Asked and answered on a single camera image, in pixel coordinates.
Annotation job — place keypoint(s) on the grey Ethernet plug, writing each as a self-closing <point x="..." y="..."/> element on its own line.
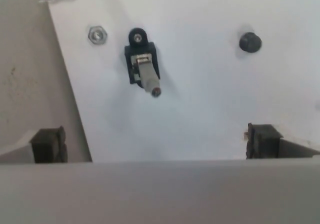
<point x="150" y="76"/>

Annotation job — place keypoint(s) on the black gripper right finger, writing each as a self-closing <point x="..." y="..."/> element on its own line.
<point x="262" y="144"/>

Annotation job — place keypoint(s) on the white task board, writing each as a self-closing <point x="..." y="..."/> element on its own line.
<point x="200" y="84"/>

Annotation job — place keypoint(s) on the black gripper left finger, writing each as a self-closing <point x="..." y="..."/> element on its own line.
<point x="47" y="146"/>

